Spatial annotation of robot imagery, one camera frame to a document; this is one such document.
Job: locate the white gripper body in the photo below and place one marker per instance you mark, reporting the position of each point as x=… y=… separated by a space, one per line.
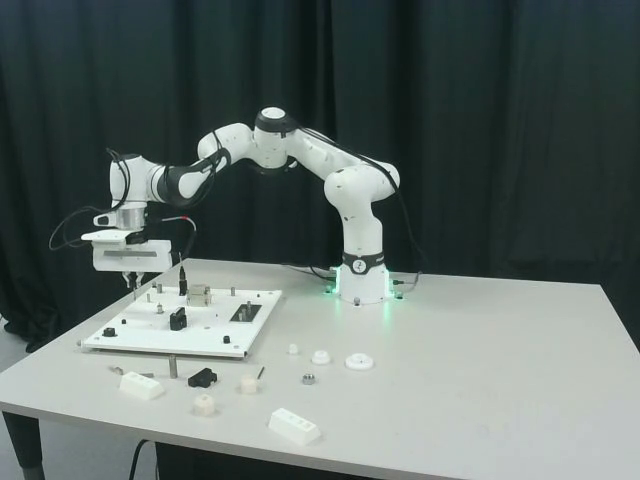
x=131 y=255

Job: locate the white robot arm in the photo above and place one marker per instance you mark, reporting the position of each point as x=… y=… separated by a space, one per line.
x=357 y=200

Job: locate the small metal square peg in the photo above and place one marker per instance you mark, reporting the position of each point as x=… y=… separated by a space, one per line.
x=116 y=370

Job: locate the white long peg holder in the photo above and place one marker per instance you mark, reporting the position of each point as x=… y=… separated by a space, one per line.
x=295 y=425
x=141 y=386

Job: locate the white small round holder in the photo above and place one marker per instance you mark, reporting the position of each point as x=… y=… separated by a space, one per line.
x=248 y=384

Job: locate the black upright plug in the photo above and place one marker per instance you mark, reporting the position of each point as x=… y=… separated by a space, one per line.
x=182 y=281

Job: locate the white task board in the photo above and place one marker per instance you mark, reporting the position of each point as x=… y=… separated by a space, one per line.
x=200 y=330

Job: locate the black D-SUB plug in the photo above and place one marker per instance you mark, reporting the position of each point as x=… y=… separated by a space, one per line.
x=202 y=378

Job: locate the white small gear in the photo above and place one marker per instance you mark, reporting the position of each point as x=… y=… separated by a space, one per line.
x=293 y=348

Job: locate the metal bolt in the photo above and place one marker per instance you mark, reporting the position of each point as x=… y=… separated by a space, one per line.
x=307 y=379

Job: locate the white medium gear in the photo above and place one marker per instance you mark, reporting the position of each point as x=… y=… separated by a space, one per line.
x=320 y=357

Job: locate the black table leg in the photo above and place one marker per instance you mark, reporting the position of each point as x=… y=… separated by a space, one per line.
x=17 y=445

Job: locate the white large gear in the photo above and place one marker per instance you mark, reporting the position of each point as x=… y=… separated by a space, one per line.
x=360 y=362

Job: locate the black curtain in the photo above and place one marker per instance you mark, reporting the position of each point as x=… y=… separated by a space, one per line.
x=450 y=125

